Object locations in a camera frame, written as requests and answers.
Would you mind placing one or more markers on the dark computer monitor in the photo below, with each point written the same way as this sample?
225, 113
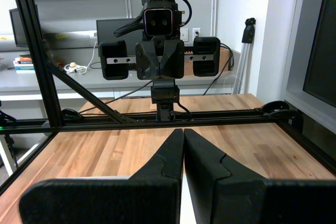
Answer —
110, 30
15, 27

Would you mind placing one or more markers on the grey desk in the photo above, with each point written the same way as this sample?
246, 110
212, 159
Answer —
183, 83

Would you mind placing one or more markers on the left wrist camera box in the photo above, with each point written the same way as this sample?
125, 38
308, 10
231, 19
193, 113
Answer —
158, 22

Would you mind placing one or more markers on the white wall outlet plate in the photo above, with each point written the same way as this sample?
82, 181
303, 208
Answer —
184, 35
196, 32

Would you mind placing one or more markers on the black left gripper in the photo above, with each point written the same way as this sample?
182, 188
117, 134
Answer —
114, 51

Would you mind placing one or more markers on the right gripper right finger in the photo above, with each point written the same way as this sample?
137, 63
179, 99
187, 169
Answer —
262, 203

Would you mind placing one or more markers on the white task board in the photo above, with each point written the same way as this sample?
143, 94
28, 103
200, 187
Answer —
187, 208

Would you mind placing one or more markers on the stack of books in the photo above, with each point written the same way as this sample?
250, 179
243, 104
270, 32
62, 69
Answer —
23, 66

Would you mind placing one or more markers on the black aluminium frame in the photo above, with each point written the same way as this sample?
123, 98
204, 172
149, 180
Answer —
36, 51

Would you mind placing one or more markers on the white metal leg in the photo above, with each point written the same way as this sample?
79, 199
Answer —
5, 155

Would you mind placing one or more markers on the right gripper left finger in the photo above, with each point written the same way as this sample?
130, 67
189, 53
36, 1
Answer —
105, 203

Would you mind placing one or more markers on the tripod with silver legs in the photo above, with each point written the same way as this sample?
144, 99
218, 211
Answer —
248, 32

